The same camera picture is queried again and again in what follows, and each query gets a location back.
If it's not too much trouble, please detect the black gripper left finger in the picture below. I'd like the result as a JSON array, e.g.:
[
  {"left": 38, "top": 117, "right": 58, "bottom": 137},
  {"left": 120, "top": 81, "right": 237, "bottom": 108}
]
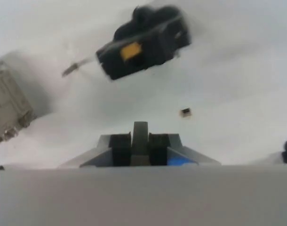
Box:
[{"left": 79, "top": 132, "right": 133, "bottom": 168}]

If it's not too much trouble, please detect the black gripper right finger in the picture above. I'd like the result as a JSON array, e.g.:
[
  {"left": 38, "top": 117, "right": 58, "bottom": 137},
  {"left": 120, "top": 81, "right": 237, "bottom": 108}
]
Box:
[{"left": 148, "top": 132, "right": 221, "bottom": 167}]

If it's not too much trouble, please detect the metal square peg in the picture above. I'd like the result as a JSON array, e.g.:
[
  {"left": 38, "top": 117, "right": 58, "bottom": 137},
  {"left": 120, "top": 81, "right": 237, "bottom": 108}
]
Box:
[{"left": 131, "top": 121, "right": 149, "bottom": 165}]

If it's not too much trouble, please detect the thin metal pin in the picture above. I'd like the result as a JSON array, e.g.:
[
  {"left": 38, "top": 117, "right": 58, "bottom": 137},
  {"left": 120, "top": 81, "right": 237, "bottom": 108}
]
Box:
[{"left": 61, "top": 57, "right": 93, "bottom": 77}]

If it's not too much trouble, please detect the black D-SUB plug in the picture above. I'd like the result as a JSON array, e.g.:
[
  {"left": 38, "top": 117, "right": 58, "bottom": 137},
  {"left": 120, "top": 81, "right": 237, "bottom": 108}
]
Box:
[{"left": 96, "top": 4, "right": 193, "bottom": 81}]

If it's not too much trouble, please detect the white task board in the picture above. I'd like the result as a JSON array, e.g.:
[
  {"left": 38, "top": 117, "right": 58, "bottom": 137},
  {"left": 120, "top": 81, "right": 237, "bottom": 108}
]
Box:
[{"left": 0, "top": 0, "right": 287, "bottom": 170}]

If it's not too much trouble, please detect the grey waterproof plug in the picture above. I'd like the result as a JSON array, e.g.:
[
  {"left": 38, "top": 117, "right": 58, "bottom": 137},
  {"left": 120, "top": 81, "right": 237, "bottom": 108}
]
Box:
[{"left": 0, "top": 60, "right": 35, "bottom": 146}]

